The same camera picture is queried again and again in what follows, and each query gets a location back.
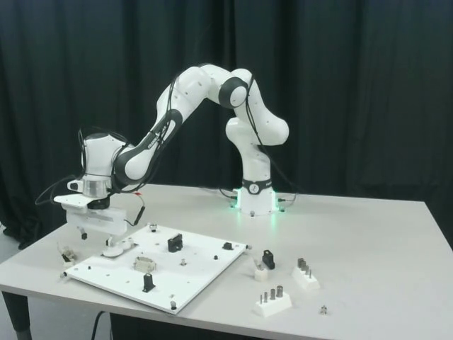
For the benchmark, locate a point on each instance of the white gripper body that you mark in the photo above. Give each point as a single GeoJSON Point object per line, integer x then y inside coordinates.
{"type": "Point", "coordinates": [99, 219]}

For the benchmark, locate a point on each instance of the white large gear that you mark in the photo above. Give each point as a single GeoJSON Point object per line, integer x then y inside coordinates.
{"type": "Point", "coordinates": [112, 250]}

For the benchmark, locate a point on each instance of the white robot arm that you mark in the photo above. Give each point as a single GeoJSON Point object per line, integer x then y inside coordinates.
{"type": "Point", "coordinates": [269, 124]}

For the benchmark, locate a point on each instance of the white medium gear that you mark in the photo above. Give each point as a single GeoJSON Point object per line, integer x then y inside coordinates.
{"type": "Point", "coordinates": [127, 244]}

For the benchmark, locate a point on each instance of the black wrist band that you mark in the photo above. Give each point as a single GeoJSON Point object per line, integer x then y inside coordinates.
{"type": "Point", "coordinates": [99, 203]}

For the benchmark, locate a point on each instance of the beige waterproof plug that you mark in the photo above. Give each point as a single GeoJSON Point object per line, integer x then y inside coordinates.
{"type": "Point", "coordinates": [70, 253]}

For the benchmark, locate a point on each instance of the black Ethernet plug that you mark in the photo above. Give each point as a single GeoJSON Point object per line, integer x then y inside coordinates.
{"type": "Point", "coordinates": [65, 257]}

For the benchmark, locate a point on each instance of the small white plug holder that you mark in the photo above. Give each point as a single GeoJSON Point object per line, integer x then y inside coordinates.
{"type": "Point", "coordinates": [261, 276]}
{"type": "Point", "coordinates": [68, 263]}

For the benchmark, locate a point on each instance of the flat white mounting plate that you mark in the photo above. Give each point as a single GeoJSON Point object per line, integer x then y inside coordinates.
{"type": "Point", "coordinates": [70, 200]}

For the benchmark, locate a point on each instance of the thin black rod red tag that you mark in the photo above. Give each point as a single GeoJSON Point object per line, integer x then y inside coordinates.
{"type": "Point", "coordinates": [139, 214]}

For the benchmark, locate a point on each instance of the white task board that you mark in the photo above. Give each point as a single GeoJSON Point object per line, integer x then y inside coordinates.
{"type": "Point", "coordinates": [159, 276]}

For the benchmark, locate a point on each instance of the black cabinet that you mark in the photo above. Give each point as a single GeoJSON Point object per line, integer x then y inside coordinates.
{"type": "Point", "coordinates": [159, 329]}

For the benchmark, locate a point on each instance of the black table leg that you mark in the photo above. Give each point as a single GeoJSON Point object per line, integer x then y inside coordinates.
{"type": "Point", "coordinates": [17, 315]}

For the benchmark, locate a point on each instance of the silver USB plug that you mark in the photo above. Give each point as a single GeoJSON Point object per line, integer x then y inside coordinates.
{"type": "Point", "coordinates": [258, 265]}

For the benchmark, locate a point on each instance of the medium metal round peg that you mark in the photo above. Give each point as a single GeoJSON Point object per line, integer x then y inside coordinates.
{"type": "Point", "coordinates": [273, 294]}

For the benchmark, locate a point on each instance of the white round peg holder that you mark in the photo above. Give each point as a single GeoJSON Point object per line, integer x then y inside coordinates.
{"type": "Point", "coordinates": [272, 308]}

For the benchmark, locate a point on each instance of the large metal round peg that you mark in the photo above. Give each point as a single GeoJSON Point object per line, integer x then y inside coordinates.
{"type": "Point", "coordinates": [280, 292]}

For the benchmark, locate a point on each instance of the large metal square peg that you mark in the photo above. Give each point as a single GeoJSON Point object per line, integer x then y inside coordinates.
{"type": "Point", "coordinates": [301, 265]}

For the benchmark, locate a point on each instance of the medium metal square peg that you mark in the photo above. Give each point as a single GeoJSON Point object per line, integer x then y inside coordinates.
{"type": "Point", "coordinates": [306, 270]}

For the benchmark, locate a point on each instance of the white square peg holder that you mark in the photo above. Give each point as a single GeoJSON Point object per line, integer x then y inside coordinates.
{"type": "Point", "coordinates": [306, 281]}

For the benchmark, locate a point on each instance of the small metal square peg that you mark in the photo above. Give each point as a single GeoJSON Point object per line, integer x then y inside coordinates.
{"type": "Point", "coordinates": [310, 275]}

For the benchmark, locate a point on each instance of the small metal bolt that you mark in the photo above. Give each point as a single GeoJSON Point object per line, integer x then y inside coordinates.
{"type": "Point", "coordinates": [322, 310]}

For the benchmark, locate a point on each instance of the black curtain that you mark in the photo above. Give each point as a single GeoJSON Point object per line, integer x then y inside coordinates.
{"type": "Point", "coordinates": [354, 88]}

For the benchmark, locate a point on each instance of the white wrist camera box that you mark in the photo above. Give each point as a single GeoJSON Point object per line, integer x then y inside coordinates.
{"type": "Point", "coordinates": [73, 186]}

